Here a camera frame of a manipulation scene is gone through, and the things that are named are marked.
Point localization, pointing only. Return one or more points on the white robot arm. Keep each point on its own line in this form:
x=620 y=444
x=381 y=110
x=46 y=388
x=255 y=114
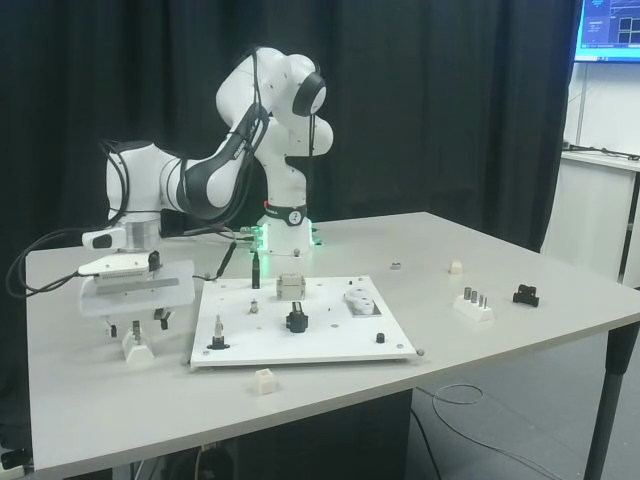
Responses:
x=292 y=150

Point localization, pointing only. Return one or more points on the white square holder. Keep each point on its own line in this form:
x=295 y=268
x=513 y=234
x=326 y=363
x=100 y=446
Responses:
x=263 y=382

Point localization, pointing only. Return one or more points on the flat white mounting plate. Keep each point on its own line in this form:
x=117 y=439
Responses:
x=117 y=266

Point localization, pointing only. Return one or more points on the white large gear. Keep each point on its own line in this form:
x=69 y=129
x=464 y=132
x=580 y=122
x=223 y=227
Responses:
x=369 y=306

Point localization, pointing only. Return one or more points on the white peg holder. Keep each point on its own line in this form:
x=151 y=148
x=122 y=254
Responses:
x=137 y=351

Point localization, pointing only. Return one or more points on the metal peg in black socket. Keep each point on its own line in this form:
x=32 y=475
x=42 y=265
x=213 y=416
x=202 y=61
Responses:
x=218 y=330

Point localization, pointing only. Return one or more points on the metal square peg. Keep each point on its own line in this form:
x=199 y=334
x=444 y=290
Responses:
x=136 y=332

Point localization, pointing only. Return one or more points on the medium metal round peg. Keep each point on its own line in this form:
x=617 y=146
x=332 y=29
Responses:
x=474 y=296

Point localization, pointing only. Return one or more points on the small white holder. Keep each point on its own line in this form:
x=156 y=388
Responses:
x=455 y=267

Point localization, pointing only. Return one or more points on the white task board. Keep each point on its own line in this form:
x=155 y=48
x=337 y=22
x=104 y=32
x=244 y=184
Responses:
x=300 y=340

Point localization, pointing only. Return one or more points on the white holder with pegs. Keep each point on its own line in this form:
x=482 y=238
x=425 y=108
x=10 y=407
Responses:
x=472 y=311

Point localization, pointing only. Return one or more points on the blue screen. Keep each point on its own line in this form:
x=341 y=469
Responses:
x=607 y=27

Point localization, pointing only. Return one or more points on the dark table leg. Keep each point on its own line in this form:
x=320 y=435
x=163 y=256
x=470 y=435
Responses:
x=607 y=400

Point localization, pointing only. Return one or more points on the white cabinet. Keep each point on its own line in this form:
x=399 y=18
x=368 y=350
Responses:
x=590 y=215

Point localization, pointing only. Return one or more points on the thick metal round peg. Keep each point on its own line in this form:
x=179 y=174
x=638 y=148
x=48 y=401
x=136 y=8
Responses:
x=466 y=293

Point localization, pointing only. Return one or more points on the metal bolt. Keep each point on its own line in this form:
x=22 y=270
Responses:
x=396 y=265

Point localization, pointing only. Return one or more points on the small white camera box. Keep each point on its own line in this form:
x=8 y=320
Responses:
x=102 y=240

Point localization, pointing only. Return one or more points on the black upright cylindrical plug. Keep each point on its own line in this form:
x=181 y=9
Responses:
x=255 y=272

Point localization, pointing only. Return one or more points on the black D-SUB plug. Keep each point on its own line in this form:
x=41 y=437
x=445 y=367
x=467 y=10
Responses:
x=526 y=295

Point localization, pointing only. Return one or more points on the metal BNC plug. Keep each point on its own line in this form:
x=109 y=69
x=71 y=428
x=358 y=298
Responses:
x=254 y=305

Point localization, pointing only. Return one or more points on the black plug on board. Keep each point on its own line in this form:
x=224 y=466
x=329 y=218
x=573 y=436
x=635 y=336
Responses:
x=296 y=322

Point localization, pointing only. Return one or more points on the black curtain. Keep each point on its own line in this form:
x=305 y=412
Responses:
x=425 y=100

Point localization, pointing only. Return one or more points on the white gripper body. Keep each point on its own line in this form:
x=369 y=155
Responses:
x=150 y=295

